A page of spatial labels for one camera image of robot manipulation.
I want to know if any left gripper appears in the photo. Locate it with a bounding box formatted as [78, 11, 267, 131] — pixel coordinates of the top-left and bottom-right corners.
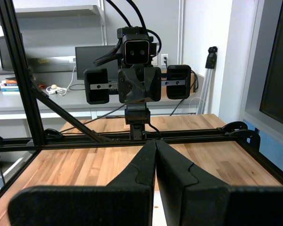
[84, 64, 192, 105]

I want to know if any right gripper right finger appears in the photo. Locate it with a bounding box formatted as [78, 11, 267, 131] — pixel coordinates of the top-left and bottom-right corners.
[156, 139, 283, 226]

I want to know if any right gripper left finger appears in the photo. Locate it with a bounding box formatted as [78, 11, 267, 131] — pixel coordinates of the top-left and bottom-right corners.
[8, 139, 156, 226]

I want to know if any black computer monitor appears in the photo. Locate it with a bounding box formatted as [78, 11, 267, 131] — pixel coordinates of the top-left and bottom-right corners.
[75, 45, 120, 81]
[0, 35, 23, 72]

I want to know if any grey tripod stand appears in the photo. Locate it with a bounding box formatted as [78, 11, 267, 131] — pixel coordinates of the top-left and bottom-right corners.
[198, 46, 219, 115]

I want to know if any white desk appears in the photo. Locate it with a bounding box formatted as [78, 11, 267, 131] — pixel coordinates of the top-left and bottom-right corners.
[0, 89, 199, 120]

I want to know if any stack of books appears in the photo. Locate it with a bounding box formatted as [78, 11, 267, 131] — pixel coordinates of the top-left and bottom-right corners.
[0, 79, 20, 95]

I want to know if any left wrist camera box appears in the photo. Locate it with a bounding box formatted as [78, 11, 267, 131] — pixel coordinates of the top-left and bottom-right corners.
[122, 34, 150, 65]

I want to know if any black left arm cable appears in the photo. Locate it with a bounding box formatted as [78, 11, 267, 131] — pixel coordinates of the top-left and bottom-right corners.
[93, 46, 123, 68]

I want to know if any black overhead cable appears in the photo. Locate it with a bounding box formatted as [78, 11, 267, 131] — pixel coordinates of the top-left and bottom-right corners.
[105, 0, 133, 28]
[126, 0, 148, 30]

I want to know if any white coiled cable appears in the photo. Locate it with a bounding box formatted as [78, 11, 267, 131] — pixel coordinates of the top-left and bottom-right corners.
[46, 65, 76, 97]

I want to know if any white wall shelf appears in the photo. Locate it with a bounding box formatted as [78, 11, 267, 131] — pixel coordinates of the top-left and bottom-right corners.
[0, 4, 107, 45]

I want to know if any black aluminium frame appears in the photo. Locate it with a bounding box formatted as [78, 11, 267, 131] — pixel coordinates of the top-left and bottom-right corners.
[0, 0, 283, 205]

